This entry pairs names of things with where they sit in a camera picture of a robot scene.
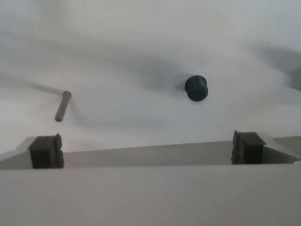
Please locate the small black round knob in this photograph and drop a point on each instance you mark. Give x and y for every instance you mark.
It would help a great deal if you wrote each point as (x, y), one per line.
(196, 89)

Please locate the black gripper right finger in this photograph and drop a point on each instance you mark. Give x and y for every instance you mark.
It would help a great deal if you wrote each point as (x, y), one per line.
(249, 150)

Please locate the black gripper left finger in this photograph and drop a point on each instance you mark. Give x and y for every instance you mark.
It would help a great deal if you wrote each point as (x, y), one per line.
(45, 153)

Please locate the metal round peg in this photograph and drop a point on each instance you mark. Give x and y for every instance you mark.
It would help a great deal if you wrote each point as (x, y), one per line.
(63, 106)

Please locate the white task board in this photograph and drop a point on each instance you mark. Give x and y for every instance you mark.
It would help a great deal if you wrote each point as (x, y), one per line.
(141, 35)

